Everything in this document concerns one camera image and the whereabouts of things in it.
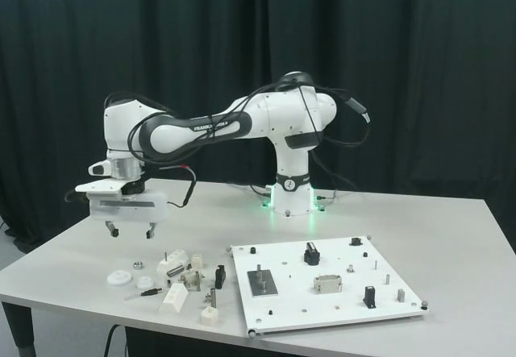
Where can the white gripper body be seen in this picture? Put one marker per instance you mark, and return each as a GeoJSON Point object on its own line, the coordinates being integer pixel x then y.
{"type": "Point", "coordinates": [129, 208]}

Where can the white wrist camera mount plate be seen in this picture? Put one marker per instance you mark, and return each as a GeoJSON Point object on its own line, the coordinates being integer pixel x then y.
{"type": "Point", "coordinates": [98, 188]}

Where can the small white square holder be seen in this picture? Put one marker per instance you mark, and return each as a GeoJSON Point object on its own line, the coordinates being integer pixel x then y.
{"type": "Point", "coordinates": [209, 316]}

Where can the black curtain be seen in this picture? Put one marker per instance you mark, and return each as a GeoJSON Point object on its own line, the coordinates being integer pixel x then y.
{"type": "Point", "coordinates": [201, 30]}

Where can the white task board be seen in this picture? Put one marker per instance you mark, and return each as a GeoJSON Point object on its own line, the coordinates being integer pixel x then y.
{"type": "Point", "coordinates": [322, 304]}

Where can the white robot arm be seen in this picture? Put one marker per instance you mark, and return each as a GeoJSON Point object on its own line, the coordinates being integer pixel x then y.
{"type": "Point", "coordinates": [258, 121]}

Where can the black waterproof plug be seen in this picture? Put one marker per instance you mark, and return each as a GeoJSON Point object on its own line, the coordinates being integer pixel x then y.
{"type": "Point", "coordinates": [310, 255]}

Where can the white large gear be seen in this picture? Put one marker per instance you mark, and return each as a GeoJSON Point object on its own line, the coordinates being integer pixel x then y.
{"type": "Point", "coordinates": [117, 278]}

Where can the black D-SUB plug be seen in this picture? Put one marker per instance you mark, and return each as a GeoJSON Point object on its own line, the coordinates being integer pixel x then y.
{"type": "Point", "coordinates": [220, 276]}

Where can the metal nut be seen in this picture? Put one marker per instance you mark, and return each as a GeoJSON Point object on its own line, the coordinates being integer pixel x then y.
{"type": "Point", "coordinates": [138, 265]}

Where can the long white peg holder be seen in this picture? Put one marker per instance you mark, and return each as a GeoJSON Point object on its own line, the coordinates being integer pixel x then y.
{"type": "Point", "coordinates": [173, 298]}

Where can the metal square peg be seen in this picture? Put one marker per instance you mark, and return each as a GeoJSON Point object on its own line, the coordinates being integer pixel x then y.
{"type": "Point", "coordinates": [401, 295]}

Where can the tall metal peg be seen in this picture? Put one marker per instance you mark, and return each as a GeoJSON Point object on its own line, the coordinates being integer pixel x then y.
{"type": "Point", "coordinates": [214, 297]}

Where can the black table leg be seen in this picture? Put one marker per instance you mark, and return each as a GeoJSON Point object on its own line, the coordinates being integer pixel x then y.
{"type": "Point", "coordinates": [18, 329]}

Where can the white medium gear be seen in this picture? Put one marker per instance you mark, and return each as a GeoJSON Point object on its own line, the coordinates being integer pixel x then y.
{"type": "Point", "coordinates": [144, 283]}

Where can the metal square flange part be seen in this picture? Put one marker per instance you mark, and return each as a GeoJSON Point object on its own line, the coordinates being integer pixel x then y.
{"type": "Point", "coordinates": [190, 281]}

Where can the black USB plug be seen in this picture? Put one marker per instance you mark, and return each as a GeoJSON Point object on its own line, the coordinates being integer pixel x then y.
{"type": "Point", "coordinates": [370, 296]}

